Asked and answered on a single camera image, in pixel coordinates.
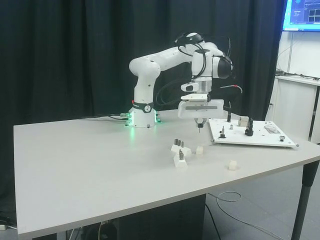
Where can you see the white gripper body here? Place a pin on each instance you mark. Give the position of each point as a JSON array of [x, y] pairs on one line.
[[200, 113]]

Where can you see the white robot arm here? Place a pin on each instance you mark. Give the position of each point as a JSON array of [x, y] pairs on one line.
[[145, 67]]

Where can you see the large metal square peg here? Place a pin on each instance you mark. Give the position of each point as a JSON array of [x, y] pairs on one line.
[[176, 142]]

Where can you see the white square peg holder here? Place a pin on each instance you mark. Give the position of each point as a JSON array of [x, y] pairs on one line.
[[187, 150]]

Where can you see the large metal round peg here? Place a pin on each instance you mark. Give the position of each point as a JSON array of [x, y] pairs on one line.
[[182, 156]]

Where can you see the white round peg holder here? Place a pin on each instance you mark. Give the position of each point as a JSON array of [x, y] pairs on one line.
[[180, 163]]

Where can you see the flat white mounting plate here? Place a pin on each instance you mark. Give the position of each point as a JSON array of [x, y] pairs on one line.
[[195, 97]]

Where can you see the black upright plug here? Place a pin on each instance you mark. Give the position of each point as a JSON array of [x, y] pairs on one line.
[[228, 117]]

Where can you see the small white plug holder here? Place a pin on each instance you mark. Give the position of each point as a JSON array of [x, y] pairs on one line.
[[232, 165], [199, 150]]

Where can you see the metal bolt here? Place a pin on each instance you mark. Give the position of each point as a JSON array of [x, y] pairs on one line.
[[231, 126]]

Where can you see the black D-SUB plug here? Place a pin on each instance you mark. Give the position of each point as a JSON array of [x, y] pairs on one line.
[[248, 131]]

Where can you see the white task board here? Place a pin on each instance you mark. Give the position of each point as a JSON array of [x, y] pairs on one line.
[[262, 140]]

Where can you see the white large gear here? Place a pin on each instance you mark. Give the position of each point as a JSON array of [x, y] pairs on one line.
[[269, 128]]

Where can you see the metal BNC plug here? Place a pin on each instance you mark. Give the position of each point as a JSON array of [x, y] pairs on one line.
[[282, 138]]

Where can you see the white cabinet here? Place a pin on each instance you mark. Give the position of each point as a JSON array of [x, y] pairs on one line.
[[292, 107]]

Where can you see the dark grey table leg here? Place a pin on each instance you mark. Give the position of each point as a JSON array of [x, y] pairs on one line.
[[305, 195]]

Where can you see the black curtain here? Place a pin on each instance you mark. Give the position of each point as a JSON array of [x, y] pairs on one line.
[[75, 50]]

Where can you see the blue screen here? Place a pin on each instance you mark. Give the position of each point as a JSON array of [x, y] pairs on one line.
[[300, 15]]

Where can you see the white power strip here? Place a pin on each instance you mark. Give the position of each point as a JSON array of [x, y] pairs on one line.
[[3, 226]]

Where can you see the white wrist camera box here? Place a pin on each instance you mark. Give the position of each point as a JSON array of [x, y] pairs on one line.
[[188, 87]]

